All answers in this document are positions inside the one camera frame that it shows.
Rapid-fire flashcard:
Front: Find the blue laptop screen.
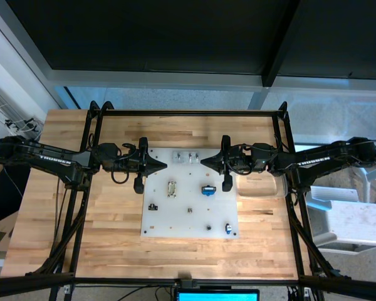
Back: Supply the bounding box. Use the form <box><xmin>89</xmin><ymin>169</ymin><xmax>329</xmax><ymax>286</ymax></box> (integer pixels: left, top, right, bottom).
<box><xmin>174</xmin><ymin>288</ymin><xmax>260</xmax><ymax>301</ymax></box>

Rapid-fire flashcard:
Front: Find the clear plastic tub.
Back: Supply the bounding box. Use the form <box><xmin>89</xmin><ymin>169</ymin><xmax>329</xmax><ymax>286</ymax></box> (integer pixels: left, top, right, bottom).
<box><xmin>236</xmin><ymin>172</ymin><xmax>286</xmax><ymax>200</ymax></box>

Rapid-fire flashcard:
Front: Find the black and white cable bundle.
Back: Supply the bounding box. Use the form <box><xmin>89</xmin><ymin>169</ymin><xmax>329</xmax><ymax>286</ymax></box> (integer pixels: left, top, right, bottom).
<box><xmin>4</xmin><ymin>117</ymin><xmax>44</xmax><ymax>132</ymax></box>

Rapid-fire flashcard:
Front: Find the brown cardboard box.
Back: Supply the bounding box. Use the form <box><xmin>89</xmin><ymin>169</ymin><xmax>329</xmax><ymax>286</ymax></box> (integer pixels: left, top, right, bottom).
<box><xmin>0</xmin><ymin>209</ymin><xmax>19</xmax><ymax>251</ymax></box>

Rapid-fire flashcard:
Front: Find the white board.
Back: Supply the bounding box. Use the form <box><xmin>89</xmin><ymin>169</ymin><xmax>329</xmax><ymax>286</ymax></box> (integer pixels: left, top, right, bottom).
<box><xmin>140</xmin><ymin>147</ymin><xmax>241</xmax><ymax>240</ymax></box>

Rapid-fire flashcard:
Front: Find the black metal frame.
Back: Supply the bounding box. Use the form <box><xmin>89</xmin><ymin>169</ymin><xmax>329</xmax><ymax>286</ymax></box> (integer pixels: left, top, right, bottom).
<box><xmin>0</xmin><ymin>100</ymin><xmax>376</xmax><ymax>301</ymax></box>

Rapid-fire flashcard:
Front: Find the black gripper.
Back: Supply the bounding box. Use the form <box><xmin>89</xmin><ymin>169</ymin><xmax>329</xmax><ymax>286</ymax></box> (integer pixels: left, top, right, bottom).
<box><xmin>125</xmin><ymin>137</ymin><xmax>169</xmax><ymax>194</ymax></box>
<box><xmin>200</xmin><ymin>135</ymin><xmax>254</xmax><ymax>193</ymax></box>

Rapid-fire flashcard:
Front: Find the clear metal bar block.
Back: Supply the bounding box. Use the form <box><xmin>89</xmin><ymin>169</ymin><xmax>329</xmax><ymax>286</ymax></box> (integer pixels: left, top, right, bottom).
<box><xmin>171</xmin><ymin>150</ymin><xmax>201</xmax><ymax>164</ymax></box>

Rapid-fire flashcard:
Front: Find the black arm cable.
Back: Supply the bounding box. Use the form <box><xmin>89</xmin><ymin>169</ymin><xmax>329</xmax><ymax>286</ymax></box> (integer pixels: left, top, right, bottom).
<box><xmin>110</xmin><ymin>166</ymin><xmax>130</xmax><ymax>185</ymax></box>

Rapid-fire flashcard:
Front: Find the grey connector housing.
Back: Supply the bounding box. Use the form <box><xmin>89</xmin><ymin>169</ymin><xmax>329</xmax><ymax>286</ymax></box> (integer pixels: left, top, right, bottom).
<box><xmin>166</xmin><ymin>181</ymin><xmax>179</xmax><ymax>199</ymax></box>

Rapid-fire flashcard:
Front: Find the white step stool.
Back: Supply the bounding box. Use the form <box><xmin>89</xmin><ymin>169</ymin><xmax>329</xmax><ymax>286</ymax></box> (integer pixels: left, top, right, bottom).
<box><xmin>306</xmin><ymin>184</ymin><xmax>376</xmax><ymax>255</ymax></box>

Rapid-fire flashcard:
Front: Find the white metal chair frame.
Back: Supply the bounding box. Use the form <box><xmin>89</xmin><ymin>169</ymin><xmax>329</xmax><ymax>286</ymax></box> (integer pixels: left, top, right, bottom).
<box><xmin>360</xmin><ymin>162</ymin><xmax>376</xmax><ymax>201</ymax></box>

